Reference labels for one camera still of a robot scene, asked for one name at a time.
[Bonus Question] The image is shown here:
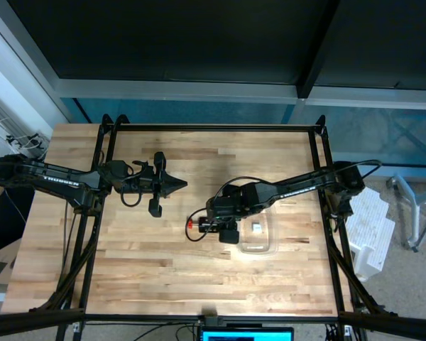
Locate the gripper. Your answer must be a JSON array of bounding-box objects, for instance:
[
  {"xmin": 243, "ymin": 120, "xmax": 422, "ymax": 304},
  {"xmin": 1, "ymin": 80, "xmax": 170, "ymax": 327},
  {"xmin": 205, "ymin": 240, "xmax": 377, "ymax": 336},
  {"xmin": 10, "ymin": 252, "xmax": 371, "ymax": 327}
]
[
  {"xmin": 138, "ymin": 151, "xmax": 189, "ymax": 218},
  {"xmin": 218, "ymin": 222, "xmax": 241, "ymax": 245}
]

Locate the black hub with red knob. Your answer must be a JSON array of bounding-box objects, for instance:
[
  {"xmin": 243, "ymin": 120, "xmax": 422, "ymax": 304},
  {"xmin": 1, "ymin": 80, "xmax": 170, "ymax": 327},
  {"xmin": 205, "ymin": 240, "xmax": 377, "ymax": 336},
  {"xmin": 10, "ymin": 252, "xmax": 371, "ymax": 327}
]
[{"xmin": 185, "ymin": 215, "xmax": 221, "ymax": 235}]

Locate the clear plastic tub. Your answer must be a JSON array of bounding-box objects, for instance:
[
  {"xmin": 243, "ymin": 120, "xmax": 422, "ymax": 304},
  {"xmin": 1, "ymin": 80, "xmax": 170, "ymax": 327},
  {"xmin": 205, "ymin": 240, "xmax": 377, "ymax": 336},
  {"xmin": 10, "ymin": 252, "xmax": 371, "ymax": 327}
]
[{"xmin": 234, "ymin": 205, "xmax": 280, "ymax": 256}]

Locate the laptop screen with blue edge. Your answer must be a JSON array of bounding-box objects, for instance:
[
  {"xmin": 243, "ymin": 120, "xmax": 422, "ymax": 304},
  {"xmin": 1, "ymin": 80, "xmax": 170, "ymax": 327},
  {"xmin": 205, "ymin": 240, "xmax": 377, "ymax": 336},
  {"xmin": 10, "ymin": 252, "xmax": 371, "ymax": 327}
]
[{"xmin": 197, "ymin": 326, "xmax": 295, "ymax": 341}]

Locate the white foam packing block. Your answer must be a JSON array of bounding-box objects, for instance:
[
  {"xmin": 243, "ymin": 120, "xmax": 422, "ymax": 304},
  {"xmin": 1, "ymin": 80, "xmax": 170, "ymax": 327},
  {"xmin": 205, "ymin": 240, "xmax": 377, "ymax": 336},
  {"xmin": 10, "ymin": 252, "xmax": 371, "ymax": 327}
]
[{"xmin": 343, "ymin": 193, "xmax": 398, "ymax": 284}]

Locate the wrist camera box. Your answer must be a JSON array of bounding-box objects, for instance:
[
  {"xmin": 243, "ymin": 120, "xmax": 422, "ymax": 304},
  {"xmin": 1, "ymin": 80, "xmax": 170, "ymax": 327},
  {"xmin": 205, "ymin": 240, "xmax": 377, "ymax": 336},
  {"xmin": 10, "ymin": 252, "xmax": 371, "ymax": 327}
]
[
  {"xmin": 206, "ymin": 197, "xmax": 235, "ymax": 223},
  {"xmin": 107, "ymin": 160, "xmax": 129, "ymax": 180}
]

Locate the black aluminium frame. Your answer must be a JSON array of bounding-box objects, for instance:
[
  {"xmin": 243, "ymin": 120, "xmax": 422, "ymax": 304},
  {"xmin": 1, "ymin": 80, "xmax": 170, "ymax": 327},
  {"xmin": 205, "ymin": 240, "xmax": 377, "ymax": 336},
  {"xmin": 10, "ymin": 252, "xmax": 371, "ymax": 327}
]
[{"xmin": 0, "ymin": 112, "xmax": 426, "ymax": 341}]

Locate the black table-edge camera mount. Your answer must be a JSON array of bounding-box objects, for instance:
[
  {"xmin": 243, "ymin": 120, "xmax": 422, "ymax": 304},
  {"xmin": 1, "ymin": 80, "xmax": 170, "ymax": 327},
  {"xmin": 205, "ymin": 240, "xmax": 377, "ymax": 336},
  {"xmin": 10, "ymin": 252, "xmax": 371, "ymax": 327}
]
[{"xmin": 197, "ymin": 308, "xmax": 224, "ymax": 327}]

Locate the grey aluminium window frame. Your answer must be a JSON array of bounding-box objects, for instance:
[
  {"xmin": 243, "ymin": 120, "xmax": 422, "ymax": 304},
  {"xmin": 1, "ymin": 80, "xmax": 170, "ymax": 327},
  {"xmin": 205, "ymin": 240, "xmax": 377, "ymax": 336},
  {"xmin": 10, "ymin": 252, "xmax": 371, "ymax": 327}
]
[{"xmin": 0, "ymin": 0, "xmax": 426, "ymax": 125}]

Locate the power strip with cables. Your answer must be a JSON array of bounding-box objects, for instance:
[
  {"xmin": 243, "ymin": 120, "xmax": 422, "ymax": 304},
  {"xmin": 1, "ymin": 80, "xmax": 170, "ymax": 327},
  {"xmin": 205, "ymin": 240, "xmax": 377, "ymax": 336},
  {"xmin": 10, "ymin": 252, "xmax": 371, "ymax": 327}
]
[{"xmin": 3, "ymin": 133, "xmax": 46, "ymax": 159}]

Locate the grey metal chair frame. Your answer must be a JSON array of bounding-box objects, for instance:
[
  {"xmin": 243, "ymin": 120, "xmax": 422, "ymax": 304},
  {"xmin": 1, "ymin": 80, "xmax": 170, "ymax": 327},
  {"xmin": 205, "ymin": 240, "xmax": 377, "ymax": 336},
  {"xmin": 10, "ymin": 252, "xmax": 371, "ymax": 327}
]
[{"xmin": 386, "ymin": 174, "xmax": 426, "ymax": 254}]

